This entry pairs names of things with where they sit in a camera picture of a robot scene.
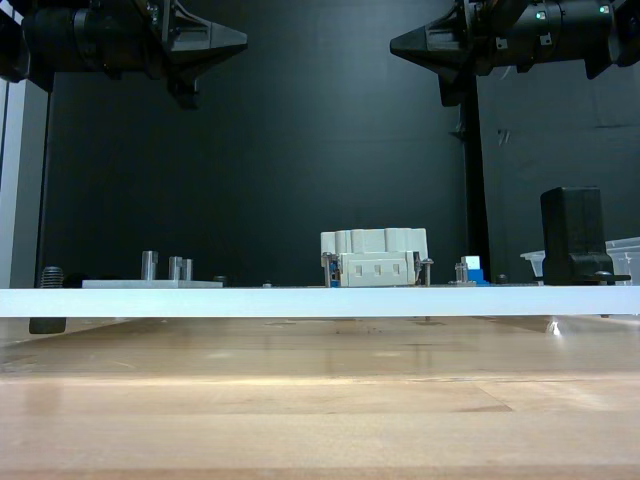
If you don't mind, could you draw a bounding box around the black socket block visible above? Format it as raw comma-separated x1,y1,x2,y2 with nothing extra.
539,186,632,287

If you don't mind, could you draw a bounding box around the small blue white socket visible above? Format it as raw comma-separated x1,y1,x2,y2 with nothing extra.
459,254,487,286

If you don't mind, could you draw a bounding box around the beige connector housing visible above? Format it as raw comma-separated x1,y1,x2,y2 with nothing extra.
319,227,435,289

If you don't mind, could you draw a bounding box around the grey metal plate with pegs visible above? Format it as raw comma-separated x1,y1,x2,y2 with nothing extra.
82,249,224,290

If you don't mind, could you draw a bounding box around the clear plastic tub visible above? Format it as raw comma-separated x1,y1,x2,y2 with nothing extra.
519,237,640,282

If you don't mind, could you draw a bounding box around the board corner standoff screw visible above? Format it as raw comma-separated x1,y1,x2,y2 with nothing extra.
38,265,65,290

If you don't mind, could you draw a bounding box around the white task board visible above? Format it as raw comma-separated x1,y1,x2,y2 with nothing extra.
0,286,640,319

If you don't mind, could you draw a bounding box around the black rubber board foot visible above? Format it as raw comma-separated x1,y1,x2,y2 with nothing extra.
28,317,68,335

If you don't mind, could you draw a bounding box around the black aluminium frame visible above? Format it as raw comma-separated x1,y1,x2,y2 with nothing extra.
34,64,490,292

